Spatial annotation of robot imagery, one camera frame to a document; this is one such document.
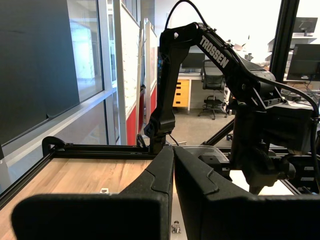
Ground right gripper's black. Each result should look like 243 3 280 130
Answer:
231 109 296 195

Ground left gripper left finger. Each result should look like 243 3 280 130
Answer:
11 145 175 240

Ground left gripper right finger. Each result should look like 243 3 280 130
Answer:
174 146 320 240

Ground black equipment box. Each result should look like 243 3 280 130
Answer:
294 157 320 195

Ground clear plastic tub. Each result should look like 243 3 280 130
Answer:
180 144 232 167

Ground small metal screw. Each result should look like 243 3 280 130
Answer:
171 219 183 234

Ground black office chair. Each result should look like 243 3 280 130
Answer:
197 58 229 121

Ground yellow drawer cabinet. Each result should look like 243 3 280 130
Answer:
172 79 190 108

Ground white office desk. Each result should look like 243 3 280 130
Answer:
177 71 204 112

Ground black computer monitor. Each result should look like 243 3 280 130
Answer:
184 52 206 70
292 16 319 37
286 43 320 82

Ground white and red partition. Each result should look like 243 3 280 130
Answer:
113 0 141 146
143 21 159 120

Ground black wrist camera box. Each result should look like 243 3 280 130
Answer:
268 104 316 156

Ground long black arm cable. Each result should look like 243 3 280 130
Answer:
164 0 320 153

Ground black aluminium table frame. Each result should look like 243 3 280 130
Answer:
0 0 320 211

